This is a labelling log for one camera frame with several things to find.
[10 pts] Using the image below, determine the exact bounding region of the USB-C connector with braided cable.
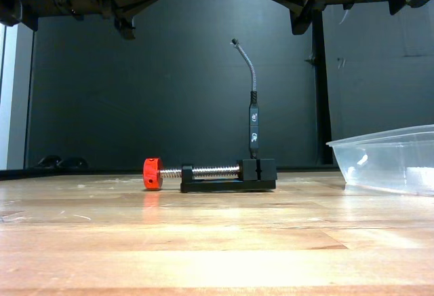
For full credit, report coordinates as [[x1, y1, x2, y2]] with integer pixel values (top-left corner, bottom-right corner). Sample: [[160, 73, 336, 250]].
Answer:
[[229, 37, 262, 128]]

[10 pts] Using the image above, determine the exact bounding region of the black aluminium table frame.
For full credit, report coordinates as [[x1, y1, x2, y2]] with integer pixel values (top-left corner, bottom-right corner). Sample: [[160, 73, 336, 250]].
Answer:
[[0, 155, 343, 181]]

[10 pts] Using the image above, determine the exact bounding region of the black upright post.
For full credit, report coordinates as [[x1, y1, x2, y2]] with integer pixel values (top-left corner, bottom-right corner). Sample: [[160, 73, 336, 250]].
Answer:
[[311, 12, 334, 166]]

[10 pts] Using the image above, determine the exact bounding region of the small white block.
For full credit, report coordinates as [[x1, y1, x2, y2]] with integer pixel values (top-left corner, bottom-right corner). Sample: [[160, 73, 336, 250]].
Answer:
[[405, 166, 434, 185]]

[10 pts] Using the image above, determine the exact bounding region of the black USB-C socket adapter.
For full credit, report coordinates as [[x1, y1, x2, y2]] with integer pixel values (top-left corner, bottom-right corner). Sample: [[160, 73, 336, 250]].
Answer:
[[248, 125, 262, 160]]

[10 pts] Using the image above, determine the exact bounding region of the clear plastic tub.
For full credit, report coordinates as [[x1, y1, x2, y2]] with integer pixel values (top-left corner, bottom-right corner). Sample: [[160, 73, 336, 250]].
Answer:
[[325, 124, 434, 198]]

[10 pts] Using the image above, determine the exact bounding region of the black vise with orange knob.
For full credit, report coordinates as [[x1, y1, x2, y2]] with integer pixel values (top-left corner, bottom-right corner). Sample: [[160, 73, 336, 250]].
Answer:
[[142, 156, 278, 194]]

